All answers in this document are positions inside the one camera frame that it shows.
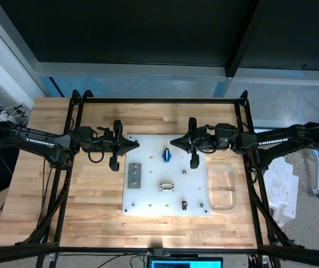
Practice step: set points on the white task board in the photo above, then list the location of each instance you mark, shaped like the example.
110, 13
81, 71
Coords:
154, 195

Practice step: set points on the black metal frame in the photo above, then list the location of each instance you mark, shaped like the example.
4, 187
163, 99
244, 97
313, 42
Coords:
148, 99

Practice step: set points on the laptop screen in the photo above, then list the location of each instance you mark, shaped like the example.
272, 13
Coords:
184, 263

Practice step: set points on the black room pillar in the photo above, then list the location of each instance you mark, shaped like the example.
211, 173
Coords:
241, 42

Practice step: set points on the white foam block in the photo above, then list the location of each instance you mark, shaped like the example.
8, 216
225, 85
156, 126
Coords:
282, 190

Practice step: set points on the black table-level camera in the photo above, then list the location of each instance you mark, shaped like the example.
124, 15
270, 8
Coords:
159, 252

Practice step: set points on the clear plastic tub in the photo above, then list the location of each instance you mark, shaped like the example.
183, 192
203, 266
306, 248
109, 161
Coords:
218, 173

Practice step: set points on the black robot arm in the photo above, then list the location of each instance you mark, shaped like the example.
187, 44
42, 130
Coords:
273, 141
39, 141

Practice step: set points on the blue connector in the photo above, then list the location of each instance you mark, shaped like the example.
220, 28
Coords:
166, 156

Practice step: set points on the black socket housing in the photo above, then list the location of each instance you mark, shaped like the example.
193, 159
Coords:
184, 205

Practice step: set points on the grey metal plate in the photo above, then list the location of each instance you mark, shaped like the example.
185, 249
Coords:
130, 178

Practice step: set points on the beige connector housing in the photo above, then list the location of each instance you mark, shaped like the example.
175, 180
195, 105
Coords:
166, 187

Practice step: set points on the grey aluminium partition frame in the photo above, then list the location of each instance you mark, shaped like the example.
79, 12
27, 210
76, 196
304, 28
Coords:
120, 68

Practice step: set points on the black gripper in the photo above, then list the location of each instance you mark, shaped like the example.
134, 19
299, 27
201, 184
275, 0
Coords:
116, 162
195, 162

